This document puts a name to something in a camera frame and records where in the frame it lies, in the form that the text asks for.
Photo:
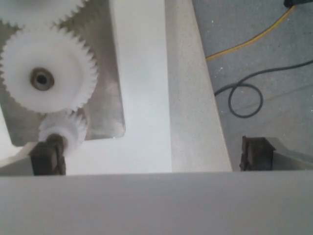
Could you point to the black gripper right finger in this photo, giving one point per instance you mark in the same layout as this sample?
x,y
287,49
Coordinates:
x,y
256,154

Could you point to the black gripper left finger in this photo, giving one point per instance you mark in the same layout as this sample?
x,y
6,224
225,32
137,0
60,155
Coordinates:
x,y
46,159

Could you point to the white small gear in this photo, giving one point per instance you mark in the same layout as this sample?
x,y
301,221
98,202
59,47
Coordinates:
x,y
68,132

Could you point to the white task board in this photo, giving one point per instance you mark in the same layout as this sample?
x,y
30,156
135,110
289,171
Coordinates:
x,y
141,85

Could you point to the white large gear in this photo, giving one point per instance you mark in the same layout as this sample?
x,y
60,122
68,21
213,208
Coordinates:
x,y
71,12

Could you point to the white medium gear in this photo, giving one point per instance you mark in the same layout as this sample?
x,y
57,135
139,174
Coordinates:
x,y
63,73

